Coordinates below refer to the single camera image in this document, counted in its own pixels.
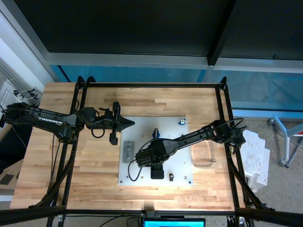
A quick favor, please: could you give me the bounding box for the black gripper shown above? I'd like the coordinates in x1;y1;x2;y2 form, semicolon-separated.
150;165;165;180
98;102;135;146

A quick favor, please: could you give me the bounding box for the white task board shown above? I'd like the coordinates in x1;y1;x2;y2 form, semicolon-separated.
117;116;195;187

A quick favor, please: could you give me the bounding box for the grey metal plate with pegs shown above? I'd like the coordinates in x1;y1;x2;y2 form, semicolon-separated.
122;141;136;164

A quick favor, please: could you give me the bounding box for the clear plastic tub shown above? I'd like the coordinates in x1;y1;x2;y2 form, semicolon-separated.
190;139;218;169

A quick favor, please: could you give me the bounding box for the laptop with blue screen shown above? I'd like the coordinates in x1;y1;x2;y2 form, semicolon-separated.
141;217;206;227

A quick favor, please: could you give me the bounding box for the white foam packaging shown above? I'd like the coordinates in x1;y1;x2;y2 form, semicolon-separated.
239;129;271;193

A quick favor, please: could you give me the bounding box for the brown cardboard box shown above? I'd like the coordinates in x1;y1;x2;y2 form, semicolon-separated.
0;158;24;190

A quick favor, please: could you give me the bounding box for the silver metal stand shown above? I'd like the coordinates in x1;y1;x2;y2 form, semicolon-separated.
267;116;303;169

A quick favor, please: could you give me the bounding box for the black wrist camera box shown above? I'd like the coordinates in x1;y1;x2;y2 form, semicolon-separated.
134;151;152;169

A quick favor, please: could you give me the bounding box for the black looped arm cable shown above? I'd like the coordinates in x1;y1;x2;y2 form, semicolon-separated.
91;122;107;139
128;160;143;183

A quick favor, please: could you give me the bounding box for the small camera on frame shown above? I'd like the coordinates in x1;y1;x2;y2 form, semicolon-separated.
142;206;159;218

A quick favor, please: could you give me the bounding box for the black table frame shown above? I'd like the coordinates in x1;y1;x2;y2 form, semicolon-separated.
0;75;303;227

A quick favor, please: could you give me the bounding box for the thin black floor cable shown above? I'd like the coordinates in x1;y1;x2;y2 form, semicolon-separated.
125;216;143;227

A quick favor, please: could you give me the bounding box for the silver aluminium enclosure frame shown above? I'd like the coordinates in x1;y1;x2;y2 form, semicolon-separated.
0;0;303;81

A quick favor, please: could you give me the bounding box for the white cable bundle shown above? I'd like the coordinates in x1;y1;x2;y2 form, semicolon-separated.
11;88;41;102

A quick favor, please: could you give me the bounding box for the black vertical post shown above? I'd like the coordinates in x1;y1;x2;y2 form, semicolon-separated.
207;0;237;67

